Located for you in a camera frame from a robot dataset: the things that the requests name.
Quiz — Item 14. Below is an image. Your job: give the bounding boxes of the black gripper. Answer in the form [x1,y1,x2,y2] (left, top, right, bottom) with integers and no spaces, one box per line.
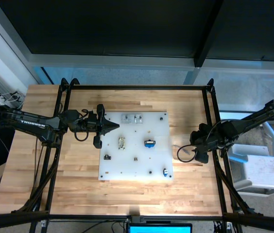
[87,103,120,150]
[190,123,217,164]

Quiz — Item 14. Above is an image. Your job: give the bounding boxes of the blue connector housing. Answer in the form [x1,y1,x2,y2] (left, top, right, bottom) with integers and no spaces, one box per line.
[143,139,156,149]

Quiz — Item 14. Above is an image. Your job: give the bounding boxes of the silver metal clamp block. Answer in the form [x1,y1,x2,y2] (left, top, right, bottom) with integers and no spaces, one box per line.
[121,113,144,125]

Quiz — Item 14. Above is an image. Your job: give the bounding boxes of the white plastic board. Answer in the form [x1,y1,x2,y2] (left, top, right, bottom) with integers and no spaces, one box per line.
[99,111,174,182]

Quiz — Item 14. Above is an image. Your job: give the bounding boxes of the white plastic step stool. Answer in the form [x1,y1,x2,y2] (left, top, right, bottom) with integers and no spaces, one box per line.
[231,144,274,197]

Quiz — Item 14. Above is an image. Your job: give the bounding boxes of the screen with blue display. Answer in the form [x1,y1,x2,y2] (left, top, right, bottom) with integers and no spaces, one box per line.
[126,223,193,233]

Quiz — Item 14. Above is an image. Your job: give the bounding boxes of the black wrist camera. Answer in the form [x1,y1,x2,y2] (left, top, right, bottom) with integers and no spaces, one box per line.
[87,111,98,129]

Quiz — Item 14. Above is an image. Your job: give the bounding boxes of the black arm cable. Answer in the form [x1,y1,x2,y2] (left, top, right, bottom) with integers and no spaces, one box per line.
[177,120,222,163]

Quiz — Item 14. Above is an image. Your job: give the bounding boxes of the black braided camera cable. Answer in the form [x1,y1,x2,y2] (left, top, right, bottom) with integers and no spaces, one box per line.
[74,130,90,142]

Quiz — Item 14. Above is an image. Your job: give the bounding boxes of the black aluminium frame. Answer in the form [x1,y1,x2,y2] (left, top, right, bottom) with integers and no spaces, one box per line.
[0,77,274,233]

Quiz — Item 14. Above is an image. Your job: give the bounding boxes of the black and white cable bundle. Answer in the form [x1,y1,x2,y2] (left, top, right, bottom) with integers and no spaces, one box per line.
[0,90,23,103]

